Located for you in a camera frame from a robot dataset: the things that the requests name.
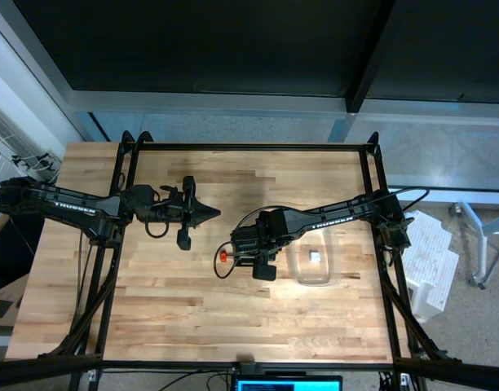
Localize black table-level camera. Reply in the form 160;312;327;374
236;354;259;374

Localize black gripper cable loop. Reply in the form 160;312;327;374
144;219;170;239
213;239;236;280

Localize blue laptop screen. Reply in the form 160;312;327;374
232;375;343;391

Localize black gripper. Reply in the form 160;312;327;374
151;175;222;251
231;225;289;283

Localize tangled cable bundle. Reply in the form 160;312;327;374
8;151;59;174

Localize black metal frame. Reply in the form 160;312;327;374
0;140;465;391

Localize brown cardboard box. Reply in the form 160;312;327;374
0;273;31;327

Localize grey metal stand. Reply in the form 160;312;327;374
448;200;499;291

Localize white styrofoam packaging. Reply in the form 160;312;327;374
400;209;461;325

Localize clear plastic tub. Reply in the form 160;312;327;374
289;227;342;288

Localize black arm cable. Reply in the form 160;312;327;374
386;186;432;217

